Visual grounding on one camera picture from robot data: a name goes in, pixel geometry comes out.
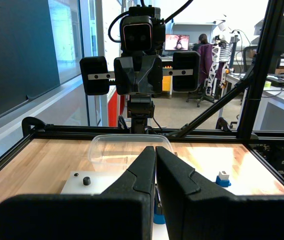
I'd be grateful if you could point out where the red cabinet panel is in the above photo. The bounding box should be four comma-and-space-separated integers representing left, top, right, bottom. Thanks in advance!
108, 86, 126, 128

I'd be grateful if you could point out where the black controller box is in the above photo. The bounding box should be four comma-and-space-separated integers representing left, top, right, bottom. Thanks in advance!
253, 143, 284, 187

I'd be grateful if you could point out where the yellow drawer cabinet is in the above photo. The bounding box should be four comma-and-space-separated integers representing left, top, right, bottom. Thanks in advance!
162, 74, 174, 92

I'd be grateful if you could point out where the white board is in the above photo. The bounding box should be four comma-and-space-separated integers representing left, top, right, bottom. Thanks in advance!
60, 170, 257, 240

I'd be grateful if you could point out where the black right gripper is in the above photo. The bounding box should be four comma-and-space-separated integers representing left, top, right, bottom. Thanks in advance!
79, 51, 201, 96

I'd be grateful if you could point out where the white lattice printed structure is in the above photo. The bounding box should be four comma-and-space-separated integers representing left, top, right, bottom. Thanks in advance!
205, 33, 233, 97

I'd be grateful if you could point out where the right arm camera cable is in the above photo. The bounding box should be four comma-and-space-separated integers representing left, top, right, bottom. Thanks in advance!
107, 11, 130, 43

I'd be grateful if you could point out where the black frame clamp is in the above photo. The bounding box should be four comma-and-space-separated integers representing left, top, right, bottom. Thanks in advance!
21, 116, 47, 138

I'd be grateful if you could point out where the small blue white-capped plug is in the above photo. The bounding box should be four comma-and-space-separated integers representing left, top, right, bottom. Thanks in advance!
216, 170, 232, 188

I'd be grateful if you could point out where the white desk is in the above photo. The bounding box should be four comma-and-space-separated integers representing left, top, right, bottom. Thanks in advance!
225, 72, 284, 132

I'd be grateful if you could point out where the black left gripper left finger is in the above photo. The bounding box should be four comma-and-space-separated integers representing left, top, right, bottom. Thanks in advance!
0, 145, 157, 240

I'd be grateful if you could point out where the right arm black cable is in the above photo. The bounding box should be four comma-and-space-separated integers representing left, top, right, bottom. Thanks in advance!
165, 0, 194, 22

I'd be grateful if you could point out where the black metal frame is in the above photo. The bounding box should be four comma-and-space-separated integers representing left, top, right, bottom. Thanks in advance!
0, 0, 284, 198

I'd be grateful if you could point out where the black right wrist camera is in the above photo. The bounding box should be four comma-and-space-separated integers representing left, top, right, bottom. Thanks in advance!
120, 15, 155, 53

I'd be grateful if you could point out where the lit computer monitor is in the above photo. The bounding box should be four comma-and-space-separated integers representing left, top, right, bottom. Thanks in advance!
165, 33, 190, 52

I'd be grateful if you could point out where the black office chair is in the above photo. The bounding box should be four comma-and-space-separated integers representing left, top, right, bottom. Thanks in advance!
186, 82, 217, 109

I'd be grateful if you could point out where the clear plastic tub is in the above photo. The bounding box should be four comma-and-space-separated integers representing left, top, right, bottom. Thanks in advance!
88, 134, 174, 174

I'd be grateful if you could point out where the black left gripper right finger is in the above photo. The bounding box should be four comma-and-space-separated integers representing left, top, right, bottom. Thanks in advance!
156, 146, 284, 240

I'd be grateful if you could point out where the blue and black connector mount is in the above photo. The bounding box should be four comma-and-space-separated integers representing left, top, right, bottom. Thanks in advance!
153, 184, 167, 225

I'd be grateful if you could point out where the person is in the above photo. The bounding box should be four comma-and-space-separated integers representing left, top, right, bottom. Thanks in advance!
192, 33, 216, 86

